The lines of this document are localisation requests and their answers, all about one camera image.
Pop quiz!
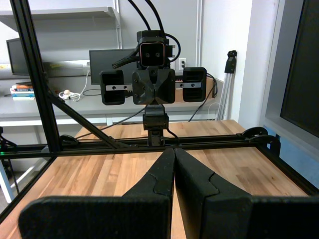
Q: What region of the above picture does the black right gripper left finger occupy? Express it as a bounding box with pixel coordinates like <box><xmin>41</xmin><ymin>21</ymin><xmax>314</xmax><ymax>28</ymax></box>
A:
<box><xmin>18</xmin><ymin>148</ymin><xmax>176</xmax><ymax>239</ymax></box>

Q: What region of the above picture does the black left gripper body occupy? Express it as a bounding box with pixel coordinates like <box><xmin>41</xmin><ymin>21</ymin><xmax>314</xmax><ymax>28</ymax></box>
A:
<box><xmin>99</xmin><ymin>66</ymin><xmax>207</xmax><ymax>105</ymax></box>

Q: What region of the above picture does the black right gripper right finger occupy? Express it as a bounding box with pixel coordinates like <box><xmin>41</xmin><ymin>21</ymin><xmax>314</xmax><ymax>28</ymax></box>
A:
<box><xmin>175</xmin><ymin>148</ymin><xmax>319</xmax><ymax>239</ymax></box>

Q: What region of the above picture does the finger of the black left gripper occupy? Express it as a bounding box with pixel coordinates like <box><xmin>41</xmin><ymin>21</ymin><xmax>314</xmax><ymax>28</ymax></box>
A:
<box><xmin>154</xmin><ymin>69</ymin><xmax>176</xmax><ymax>105</ymax></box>
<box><xmin>131</xmin><ymin>69</ymin><xmax>155</xmax><ymax>105</ymax></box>

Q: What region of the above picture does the dark computer monitor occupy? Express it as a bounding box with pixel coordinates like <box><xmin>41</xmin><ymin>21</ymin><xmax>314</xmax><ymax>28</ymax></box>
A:
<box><xmin>89</xmin><ymin>49</ymin><xmax>139</xmax><ymax>85</ymax></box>
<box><xmin>6</xmin><ymin>37</ymin><xmax>33</xmax><ymax>77</ymax></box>

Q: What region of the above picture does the brown cardboard box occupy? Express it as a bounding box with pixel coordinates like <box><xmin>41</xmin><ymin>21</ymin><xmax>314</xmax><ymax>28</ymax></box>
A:
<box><xmin>174</xmin><ymin>74</ymin><xmax>217</xmax><ymax>103</ymax></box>

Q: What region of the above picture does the aluminium tripod black head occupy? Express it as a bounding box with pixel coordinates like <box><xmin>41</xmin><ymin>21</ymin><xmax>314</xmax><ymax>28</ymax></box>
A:
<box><xmin>216</xmin><ymin>49</ymin><xmax>238</xmax><ymax>122</ymax></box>

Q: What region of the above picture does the stack of books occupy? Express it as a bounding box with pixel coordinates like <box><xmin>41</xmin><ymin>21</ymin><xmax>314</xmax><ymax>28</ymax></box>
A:
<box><xmin>9</xmin><ymin>84</ymin><xmax>35</xmax><ymax>101</ymax></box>

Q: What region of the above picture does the grey office desk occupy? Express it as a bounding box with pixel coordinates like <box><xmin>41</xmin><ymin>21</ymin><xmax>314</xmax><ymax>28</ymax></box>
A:
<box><xmin>0</xmin><ymin>74</ymin><xmax>225</xmax><ymax>127</ymax></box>

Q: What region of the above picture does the thin black cable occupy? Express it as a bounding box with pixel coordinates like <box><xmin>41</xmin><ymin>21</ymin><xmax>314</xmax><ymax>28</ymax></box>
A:
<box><xmin>188</xmin><ymin>79</ymin><xmax>218</xmax><ymax>122</ymax></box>
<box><xmin>74</xmin><ymin>108</ymin><xmax>147</xmax><ymax>140</ymax></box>

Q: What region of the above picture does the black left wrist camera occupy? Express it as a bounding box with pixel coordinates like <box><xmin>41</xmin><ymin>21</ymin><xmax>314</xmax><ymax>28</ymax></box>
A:
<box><xmin>138</xmin><ymin>41</ymin><xmax>166</xmax><ymax>67</ymax></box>

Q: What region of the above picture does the white cable bundle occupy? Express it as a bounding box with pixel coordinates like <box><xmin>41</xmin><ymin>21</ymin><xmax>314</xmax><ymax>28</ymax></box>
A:
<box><xmin>58</xmin><ymin>69</ymin><xmax>91</xmax><ymax>102</ymax></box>

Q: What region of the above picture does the short black left camera cable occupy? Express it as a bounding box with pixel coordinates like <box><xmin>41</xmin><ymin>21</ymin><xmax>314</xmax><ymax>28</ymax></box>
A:
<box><xmin>163</xmin><ymin>33</ymin><xmax>182</xmax><ymax>62</ymax></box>

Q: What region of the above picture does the black metal frame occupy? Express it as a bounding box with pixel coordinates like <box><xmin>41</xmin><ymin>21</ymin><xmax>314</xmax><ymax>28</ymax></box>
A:
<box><xmin>0</xmin><ymin>0</ymin><xmax>319</xmax><ymax>225</ymax></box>

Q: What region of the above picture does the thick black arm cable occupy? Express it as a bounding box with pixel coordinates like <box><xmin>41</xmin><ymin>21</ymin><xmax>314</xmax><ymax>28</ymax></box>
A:
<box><xmin>145</xmin><ymin>0</ymin><xmax>165</xmax><ymax>33</ymax></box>
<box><xmin>127</xmin><ymin>0</ymin><xmax>152</xmax><ymax>32</ymax></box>

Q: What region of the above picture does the white wall shelf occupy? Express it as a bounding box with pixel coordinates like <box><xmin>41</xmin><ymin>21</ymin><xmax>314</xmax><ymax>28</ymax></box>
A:
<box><xmin>0</xmin><ymin>6</ymin><xmax>123</xmax><ymax>50</ymax></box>

